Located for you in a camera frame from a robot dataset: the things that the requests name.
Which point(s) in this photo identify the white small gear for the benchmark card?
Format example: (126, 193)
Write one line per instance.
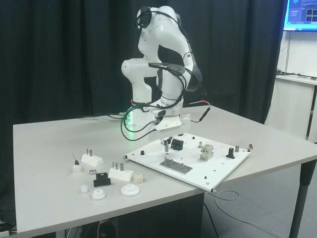
(84, 189)

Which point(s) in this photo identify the white peg holder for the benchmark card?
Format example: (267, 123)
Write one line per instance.
(92, 161)
(121, 175)

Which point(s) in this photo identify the thin black plug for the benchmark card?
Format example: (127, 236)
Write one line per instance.
(76, 161)

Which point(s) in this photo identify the grey multi-pin connector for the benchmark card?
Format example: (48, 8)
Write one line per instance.
(205, 152)

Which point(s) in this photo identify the small white plug holder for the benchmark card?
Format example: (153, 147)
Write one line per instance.
(76, 168)

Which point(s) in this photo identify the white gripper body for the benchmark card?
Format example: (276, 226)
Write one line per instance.
(187, 122)

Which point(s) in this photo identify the black waterproof plug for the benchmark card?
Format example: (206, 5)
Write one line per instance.
(177, 144)

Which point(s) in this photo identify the cream cube block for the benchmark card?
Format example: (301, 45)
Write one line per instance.
(138, 178)

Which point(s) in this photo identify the black rod with red tag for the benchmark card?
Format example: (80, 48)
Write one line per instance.
(205, 112)

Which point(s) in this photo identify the blue screen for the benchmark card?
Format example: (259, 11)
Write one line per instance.
(301, 15)

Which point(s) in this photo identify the metal nut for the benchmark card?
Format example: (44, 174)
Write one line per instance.
(92, 171)

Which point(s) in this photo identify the black curtain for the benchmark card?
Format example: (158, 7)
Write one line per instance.
(62, 49)

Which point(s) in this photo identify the white medium gear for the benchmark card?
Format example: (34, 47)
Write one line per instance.
(98, 195)

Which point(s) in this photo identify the black upright plug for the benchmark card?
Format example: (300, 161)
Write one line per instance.
(230, 152)

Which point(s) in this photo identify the black plug block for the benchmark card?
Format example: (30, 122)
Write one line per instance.
(101, 179)

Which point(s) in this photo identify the white large gear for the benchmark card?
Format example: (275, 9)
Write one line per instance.
(130, 191)

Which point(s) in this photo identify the white cabinet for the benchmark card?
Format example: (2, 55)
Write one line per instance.
(292, 106)

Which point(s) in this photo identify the metal square peg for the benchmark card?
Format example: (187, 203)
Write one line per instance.
(237, 148)

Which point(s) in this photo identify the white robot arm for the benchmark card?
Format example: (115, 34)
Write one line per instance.
(161, 37)

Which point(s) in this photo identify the metal BNC plug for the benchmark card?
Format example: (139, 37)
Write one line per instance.
(200, 144)

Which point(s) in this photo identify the dark table leg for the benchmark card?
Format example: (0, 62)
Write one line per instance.
(302, 193)

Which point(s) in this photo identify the white task board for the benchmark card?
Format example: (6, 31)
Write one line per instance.
(198, 168)

